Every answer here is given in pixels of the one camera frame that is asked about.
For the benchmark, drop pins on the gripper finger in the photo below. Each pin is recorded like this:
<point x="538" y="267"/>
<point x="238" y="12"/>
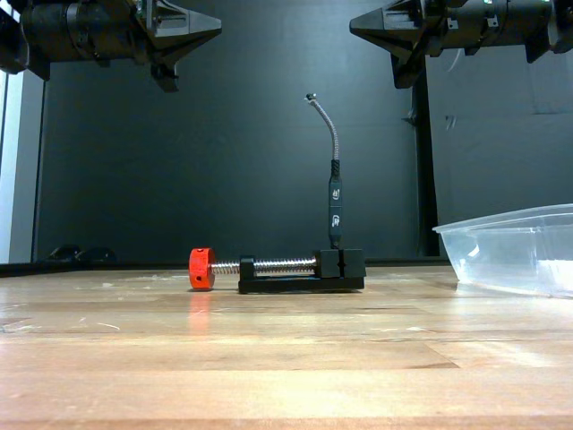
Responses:
<point x="188" y="24"/>
<point x="389" y="24"/>
<point x="166" y="67"/>
<point x="406" y="67"/>

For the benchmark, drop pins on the black USB-C socket adapter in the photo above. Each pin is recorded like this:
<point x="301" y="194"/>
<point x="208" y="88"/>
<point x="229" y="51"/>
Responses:
<point x="336" y="226"/>

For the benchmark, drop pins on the black vise with red knob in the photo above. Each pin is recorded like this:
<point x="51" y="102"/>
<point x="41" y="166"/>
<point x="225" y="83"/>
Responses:
<point x="340" y="269"/>

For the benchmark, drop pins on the clear plastic tub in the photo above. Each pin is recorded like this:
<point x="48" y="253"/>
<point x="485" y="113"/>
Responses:
<point x="492" y="264"/>

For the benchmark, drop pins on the black upright post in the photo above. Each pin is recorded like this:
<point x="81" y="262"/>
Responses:
<point x="424" y="179"/>

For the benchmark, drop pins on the black table frame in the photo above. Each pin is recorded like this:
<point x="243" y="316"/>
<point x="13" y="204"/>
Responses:
<point x="134" y="267"/>

